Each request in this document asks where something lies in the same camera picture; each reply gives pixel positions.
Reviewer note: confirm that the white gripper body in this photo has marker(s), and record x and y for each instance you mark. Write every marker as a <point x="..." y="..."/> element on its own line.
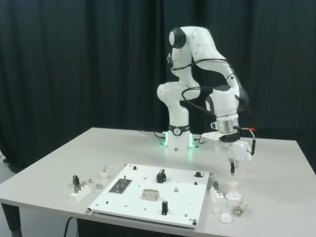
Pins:
<point x="234" y="149"/>

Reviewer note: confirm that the black USB plug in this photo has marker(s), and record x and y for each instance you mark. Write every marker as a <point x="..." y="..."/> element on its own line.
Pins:
<point x="232" y="170"/>

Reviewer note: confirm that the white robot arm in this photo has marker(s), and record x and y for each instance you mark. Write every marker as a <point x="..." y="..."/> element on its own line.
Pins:
<point x="177" y="116"/>

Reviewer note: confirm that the flat white mounting plate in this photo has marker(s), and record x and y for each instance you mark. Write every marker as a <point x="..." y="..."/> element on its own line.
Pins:
<point x="211" y="136"/>

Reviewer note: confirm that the white round plug holder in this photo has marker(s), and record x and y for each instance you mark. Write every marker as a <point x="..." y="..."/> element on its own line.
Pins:
<point x="232" y="186"/>
<point x="103" y="175"/>

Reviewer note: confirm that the thick metal peg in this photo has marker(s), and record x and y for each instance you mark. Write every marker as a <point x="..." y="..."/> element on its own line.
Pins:
<point x="79" y="188"/>
<point x="216" y="185"/>

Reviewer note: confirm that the white large gear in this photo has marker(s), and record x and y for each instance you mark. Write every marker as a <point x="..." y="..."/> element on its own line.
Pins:
<point x="232" y="196"/>

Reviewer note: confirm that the white peg holder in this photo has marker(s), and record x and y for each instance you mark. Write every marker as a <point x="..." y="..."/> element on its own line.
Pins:
<point x="79" y="196"/>
<point x="217" y="197"/>

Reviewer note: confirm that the beige metal waterproof plug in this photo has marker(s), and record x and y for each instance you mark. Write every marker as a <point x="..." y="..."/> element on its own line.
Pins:
<point x="240" y="208"/>

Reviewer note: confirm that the white medium gear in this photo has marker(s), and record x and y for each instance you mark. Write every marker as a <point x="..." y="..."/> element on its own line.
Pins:
<point x="225" y="217"/>

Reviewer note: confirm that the white task board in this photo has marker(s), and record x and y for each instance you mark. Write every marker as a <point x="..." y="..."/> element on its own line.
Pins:
<point x="138" y="182"/>

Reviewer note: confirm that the metal BNC plug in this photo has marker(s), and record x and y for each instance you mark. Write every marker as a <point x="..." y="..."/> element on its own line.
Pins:
<point x="89" y="180"/>

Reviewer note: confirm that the black curtain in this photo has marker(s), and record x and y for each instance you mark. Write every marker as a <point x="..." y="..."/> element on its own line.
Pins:
<point x="74" y="74"/>

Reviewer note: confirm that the black table leg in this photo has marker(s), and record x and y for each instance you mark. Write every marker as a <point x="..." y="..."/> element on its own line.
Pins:
<point x="10" y="219"/>

